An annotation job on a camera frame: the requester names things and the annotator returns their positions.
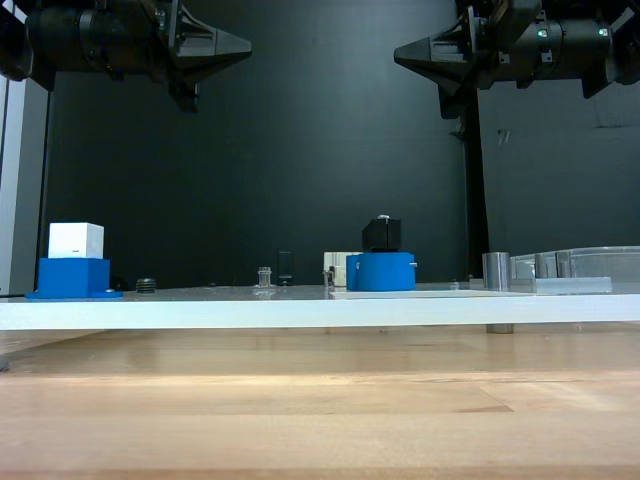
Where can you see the black knurled nut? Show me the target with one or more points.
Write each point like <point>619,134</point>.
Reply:
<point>146,285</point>

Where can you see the blue round holder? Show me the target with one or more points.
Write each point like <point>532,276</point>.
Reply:
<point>382,274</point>

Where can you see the pale blue block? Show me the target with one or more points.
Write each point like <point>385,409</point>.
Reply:
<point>572,285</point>

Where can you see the small metal clip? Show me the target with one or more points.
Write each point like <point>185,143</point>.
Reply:
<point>328,279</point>

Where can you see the black block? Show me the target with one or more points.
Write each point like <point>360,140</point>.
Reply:
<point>381,234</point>

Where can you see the steel 16mm cylinder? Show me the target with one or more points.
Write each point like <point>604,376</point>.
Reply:
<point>496,270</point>

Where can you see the blue square holder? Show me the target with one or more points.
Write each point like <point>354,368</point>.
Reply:
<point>75,277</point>

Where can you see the white cube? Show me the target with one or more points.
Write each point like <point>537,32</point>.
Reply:
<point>75,240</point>

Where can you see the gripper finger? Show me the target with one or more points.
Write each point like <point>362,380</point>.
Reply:
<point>210,67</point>
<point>445,75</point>
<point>210,42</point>
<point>440,50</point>

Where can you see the clear plastic container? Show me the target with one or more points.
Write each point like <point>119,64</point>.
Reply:
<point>600,262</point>

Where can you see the white task board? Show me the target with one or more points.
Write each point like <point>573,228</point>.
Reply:
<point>200,312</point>

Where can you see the white connector housing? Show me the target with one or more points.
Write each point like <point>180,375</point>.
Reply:
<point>336,267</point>

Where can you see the steel peg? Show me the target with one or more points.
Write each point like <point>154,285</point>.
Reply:
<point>541,265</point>
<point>563,265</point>

